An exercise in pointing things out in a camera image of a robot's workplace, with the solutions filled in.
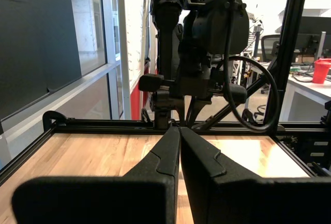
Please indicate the black curved corner bracket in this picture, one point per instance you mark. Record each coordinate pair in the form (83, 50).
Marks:
(248, 115)
(47, 120)

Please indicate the black diagonal frame brace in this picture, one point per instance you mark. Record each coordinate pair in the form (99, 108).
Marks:
(258, 81)

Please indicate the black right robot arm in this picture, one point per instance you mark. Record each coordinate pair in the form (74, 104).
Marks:
(214, 27)

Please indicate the black computer monitor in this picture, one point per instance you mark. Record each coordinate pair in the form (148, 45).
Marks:
(315, 24)

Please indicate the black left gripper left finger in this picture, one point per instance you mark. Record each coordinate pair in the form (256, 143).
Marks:
(103, 200)

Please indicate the white lattice structure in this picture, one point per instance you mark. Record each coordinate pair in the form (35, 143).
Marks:
(239, 72)

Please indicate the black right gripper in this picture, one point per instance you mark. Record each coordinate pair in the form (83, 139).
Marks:
(194, 87)

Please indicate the black frame post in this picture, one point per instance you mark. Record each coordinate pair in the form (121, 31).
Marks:
(285, 53)

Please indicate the red plastic container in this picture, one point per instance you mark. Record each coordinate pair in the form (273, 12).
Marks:
(322, 71)

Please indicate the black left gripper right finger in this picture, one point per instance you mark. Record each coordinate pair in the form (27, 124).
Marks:
(258, 203)

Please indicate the black office chair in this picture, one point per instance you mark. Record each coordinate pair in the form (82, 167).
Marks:
(269, 45)

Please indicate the white desk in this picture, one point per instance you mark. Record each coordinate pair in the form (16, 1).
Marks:
(310, 92)

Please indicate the black aluminium frame rail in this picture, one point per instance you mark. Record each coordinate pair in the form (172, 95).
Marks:
(26, 153)
(287, 150)
(103, 125)

